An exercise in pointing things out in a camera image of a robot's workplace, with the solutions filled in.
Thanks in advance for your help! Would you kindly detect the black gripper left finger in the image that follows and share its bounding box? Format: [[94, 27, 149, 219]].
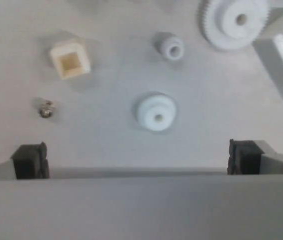
[[0, 141, 51, 181]]

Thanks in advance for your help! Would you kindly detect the cream square holder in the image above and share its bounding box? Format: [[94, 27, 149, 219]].
[[48, 36, 93, 81]]

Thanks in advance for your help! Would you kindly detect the metal BNC plug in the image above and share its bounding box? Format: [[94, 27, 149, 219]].
[[37, 99, 56, 119]]

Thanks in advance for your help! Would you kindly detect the white peg holder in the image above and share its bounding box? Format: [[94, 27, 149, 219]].
[[252, 6, 283, 104]]

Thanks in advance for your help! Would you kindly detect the white large gear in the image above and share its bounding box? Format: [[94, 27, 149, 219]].
[[195, 0, 271, 52]]

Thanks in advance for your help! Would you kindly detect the white medium gear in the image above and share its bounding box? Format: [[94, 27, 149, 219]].
[[132, 91, 178, 134]]

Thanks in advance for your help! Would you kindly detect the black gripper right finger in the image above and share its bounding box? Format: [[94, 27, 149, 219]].
[[227, 138, 283, 176]]

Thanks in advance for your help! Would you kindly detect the white small gear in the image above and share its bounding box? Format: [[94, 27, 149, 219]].
[[153, 31, 185, 61]]

